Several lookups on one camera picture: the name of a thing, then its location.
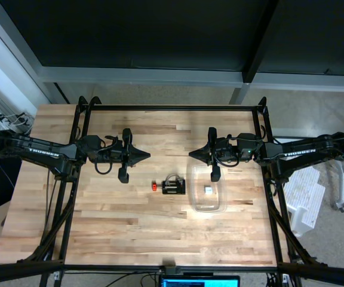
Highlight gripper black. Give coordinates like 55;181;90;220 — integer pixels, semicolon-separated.
107;128;151;184
189;127;239;182

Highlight clear plastic container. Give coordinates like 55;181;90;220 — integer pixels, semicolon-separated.
189;163;228;214

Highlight black vise orange knob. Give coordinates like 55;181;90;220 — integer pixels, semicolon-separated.
151;175;187;197

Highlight grey metal beam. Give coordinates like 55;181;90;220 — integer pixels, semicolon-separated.
39;66;344;92

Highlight white plastic step stool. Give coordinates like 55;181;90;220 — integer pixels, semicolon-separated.
284;166;325;239

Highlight laptop screen blue edge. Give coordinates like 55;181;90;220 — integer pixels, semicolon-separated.
159;274;241;287

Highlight grey metal chair legs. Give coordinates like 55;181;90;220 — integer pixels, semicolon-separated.
324;155;344;213

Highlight black cable loop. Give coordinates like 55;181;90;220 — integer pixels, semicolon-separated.
94;158;113;175
215;154;240;167

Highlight tangled black cables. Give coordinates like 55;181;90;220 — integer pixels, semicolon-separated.
0;111;34;134

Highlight small black camera box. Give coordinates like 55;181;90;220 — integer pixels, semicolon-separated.
162;262;179;274

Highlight black aluminium frame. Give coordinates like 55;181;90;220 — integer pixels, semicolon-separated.
0;95;344;287

